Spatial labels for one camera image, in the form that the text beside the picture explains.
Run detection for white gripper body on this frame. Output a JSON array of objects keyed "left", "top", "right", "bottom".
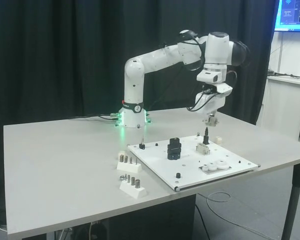
[{"left": 194, "top": 89, "right": 228, "bottom": 116}]

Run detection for grey waterproof plug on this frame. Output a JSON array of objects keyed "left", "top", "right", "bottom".
[{"left": 204, "top": 115, "right": 220, "bottom": 128}]

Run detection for flat white mounting plate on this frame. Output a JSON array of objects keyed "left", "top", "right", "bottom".
[{"left": 213, "top": 83, "right": 234, "bottom": 97}]

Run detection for small white wrist box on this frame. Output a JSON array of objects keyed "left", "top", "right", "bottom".
[{"left": 196, "top": 69, "right": 225, "bottom": 84}]

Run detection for black D-SUB plug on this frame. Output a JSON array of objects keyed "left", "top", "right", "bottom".
[{"left": 166, "top": 136, "right": 183, "bottom": 160}]

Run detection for white large gear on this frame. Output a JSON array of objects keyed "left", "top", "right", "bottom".
[{"left": 215, "top": 160, "right": 229, "bottom": 172}]

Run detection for white task board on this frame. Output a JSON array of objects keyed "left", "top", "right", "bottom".
[{"left": 126, "top": 133, "right": 261, "bottom": 193}]

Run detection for white cabinet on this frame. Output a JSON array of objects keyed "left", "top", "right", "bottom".
[{"left": 261, "top": 73, "right": 300, "bottom": 146}]

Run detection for white square peg holder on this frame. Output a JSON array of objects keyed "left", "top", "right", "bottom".
[{"left": 116, "top": 159, "right": 143, "bottom": 174}]

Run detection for white round peg holder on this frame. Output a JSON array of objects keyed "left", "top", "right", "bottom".
[{"left": 119, "top": 179, "right": 149, "bottom": 200}]

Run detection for blue screen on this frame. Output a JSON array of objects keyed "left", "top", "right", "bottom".
[{"left": 274, "top": 0, "right": 300, "bottom": 33}]

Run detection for dark table leg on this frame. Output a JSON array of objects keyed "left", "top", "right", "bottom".
[{"left": 282, "top": 163, "right": 300, "bottom": 240}]

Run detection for black curtain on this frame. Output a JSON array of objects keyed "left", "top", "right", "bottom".
[{"left": 0, "top": 0, "right": 282, "bottom": 213}]

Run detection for silver wrist ring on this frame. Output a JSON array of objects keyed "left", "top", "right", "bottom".
[{"left": 203, "top": 63, "right": 227, "bottom": 73}]

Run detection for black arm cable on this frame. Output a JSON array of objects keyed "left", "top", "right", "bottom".
[{"left": 162, "top": 31, "right": 207, "bottom": 76}]

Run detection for grey floor cable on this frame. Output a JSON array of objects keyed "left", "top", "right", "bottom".
[{"left": 206, "top": 191, "right": 295, "bottom": 237}]

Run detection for black base cables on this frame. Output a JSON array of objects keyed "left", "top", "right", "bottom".
[{"left": 74, "top": 113, "right": 122, "bottom": 126}]

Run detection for black floor cable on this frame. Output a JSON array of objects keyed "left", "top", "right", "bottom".
[{"left": 194, "top": 203, "right": 210, "bottom": 240}]

